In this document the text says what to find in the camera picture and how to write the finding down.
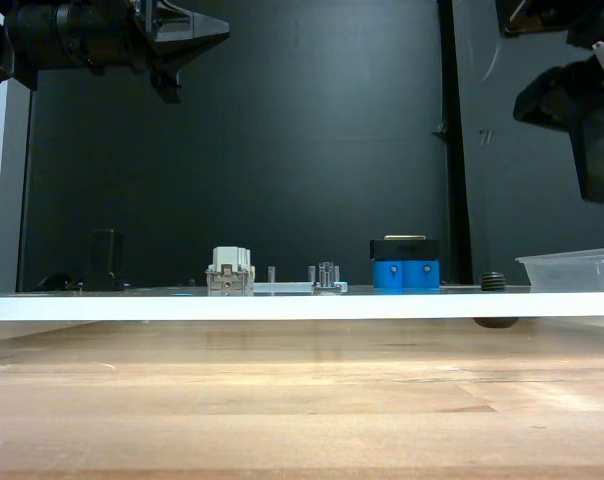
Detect small black connector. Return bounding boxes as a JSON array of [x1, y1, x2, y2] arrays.
[[39, 228, 129, 292]]

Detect beige connector housing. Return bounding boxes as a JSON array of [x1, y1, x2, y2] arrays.
[[204, 245, 257, 297]]

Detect blue and black d-sub connector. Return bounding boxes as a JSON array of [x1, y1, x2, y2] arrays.
[[369, 233, 442, 290]]

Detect small silver connector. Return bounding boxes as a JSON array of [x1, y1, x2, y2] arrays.
[[311, 260, 349, 295]]

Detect clear plastic tub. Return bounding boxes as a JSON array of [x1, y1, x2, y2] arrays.
[[514, 248, 604, 291]]

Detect black knurled screw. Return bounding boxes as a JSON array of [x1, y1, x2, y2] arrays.
[[479, 271, 507, 292]]

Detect black board foot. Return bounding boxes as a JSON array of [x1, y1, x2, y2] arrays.
[[471, 317, 518, 330]]

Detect white board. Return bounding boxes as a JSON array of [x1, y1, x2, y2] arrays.
[[0, 285, 604, 322]]

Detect black vertical post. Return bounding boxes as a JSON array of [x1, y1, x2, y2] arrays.
[[434, 0, 472, 297]]

